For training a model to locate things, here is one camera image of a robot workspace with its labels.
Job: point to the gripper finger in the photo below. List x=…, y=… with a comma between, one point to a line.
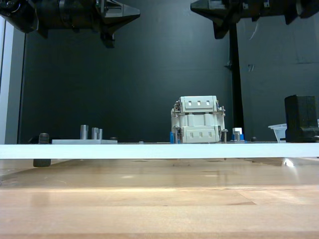
x=117, y=8
x=213, y=17
x=211, y=6
x=119, y=22

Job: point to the beige HAN10E connector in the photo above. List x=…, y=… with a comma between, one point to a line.
x=198, y=104

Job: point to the blue and white connector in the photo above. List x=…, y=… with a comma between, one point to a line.
x=236, y=131

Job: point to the beige HAN10E hub socket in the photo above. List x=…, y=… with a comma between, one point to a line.
x=199, y=135

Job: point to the black connector housing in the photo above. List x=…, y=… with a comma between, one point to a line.
x=300, y=117

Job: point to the small silver socket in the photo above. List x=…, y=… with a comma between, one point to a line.
x=238, y=138

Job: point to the clear plastic tub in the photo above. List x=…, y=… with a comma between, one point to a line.
x=276, y=128

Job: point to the grey metal block with pegs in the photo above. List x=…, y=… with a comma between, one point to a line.
x=84, y=142

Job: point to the black board screw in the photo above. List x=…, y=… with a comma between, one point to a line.
x=44, y=139

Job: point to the white plastic board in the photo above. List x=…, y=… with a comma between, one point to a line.
x=159, y=151

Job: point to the black upright post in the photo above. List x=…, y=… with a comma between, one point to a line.
x=236, y=87

